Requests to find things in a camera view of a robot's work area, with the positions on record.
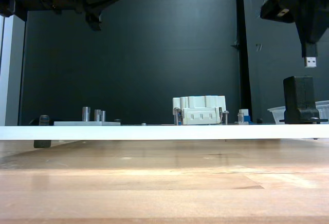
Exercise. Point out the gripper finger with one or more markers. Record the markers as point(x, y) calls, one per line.
point(312, 16)
point(102, 1)

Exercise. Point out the black USB socket housing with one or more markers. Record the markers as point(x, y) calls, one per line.
point(298, 98)

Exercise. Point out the blue and white connector block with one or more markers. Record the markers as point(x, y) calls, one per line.
point(247, 119)

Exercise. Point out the beige multi-pin connector housing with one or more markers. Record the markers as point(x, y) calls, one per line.
point(200, 116)

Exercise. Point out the clear plastic tub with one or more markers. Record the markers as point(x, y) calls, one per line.
point(276, 114)

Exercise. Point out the small silver metal clamp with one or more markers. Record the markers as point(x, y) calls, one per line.
point(240, 118)

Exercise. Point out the grey metal plate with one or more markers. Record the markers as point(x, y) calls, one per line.
point(77, 123)

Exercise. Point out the black threaded screw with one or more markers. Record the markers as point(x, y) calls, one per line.
point(44, 120)

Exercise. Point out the white task board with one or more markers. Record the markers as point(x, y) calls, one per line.
point(154, 132)

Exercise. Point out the black vertical post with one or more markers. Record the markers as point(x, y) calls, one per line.
point(244, 80)

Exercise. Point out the silver metal post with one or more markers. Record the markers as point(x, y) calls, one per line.
point(86, 114)
point(97, 116)
point(103, 117)

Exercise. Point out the blue socket mount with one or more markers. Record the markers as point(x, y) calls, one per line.
point(181, 118)

